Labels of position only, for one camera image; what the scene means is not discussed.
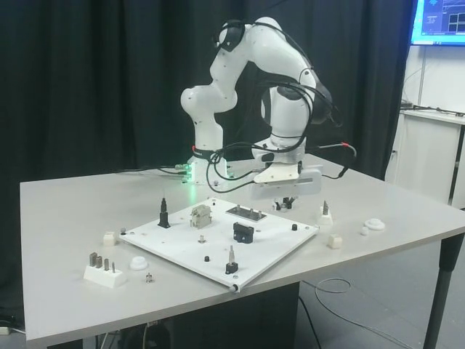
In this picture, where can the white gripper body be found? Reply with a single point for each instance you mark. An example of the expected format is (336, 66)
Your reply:
(309, 176)

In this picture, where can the metal hex bolt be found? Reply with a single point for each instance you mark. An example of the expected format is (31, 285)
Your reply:
(282, 207)

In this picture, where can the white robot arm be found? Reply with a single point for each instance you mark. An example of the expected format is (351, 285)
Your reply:
(261, 47)

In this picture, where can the flat white mounting plate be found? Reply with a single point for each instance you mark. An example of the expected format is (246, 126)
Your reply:
(276, 176)

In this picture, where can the metal large round peg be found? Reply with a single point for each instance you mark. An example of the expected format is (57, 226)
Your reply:
(325, 208)

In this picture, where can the white round peg holder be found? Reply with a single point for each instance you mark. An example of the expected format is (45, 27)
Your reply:
(325, 220)

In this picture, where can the thin black rod red tag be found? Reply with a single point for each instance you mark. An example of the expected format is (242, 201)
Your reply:
(334, 146)

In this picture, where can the white cube holder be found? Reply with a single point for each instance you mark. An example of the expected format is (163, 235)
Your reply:
(109, 240)
(335, 241)

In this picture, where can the white small gear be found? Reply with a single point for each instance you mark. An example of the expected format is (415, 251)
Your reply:
(364, 231)

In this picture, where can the white large gear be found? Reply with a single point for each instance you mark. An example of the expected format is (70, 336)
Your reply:
(376, 224)

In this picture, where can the white task board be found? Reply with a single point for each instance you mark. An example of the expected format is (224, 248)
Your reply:
(170, 241)

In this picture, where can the black waterproof plug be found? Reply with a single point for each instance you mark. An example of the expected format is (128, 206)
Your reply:
(164, 214)

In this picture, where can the white cabinet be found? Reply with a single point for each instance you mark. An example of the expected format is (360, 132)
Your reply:
(428, 156)

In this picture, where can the black panel under table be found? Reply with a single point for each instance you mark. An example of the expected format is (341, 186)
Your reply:
(218, 320)

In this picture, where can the metal BNC plug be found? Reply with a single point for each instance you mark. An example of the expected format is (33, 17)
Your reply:
(149, 278)

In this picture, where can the white medium gear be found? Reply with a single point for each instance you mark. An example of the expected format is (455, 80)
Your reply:
(140, 264)

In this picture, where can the black table leg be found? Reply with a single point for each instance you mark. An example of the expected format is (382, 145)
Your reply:
(447, 254)

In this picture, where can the metal small square peg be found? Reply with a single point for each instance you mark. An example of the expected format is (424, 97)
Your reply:
(107, 264)

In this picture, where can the metal medium square peg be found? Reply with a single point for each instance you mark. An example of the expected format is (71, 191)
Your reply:
(99, 262)

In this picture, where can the white square peg holder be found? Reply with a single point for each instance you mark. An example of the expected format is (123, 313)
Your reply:
(105, 281)

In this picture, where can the metal large square peg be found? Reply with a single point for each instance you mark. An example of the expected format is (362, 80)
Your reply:
(91, 261)

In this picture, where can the blue screen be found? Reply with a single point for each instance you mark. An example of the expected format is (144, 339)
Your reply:
(439, 22)

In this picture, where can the black curtain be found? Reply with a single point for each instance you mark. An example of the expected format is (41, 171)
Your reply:
(91, 91)

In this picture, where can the small white camera box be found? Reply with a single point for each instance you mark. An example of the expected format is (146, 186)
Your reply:
(259, 157)

